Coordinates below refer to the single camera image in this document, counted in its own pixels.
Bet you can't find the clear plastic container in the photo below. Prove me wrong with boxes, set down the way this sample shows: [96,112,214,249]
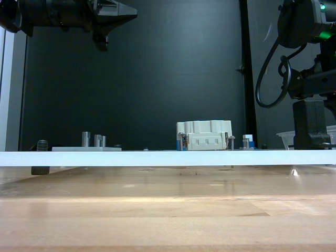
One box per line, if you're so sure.
[276,125,336,151]

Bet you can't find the beige many-pin connector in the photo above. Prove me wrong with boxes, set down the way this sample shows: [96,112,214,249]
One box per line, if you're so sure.
[176,120,233,151]

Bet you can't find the white task board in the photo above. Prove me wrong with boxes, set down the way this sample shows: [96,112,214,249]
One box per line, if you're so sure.
[0,146,336,176]

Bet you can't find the black cable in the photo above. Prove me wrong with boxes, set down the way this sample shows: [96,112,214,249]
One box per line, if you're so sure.
[255,39,292,108]

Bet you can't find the black frame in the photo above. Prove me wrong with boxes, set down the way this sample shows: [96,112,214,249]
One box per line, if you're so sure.
[235,0,257,150]

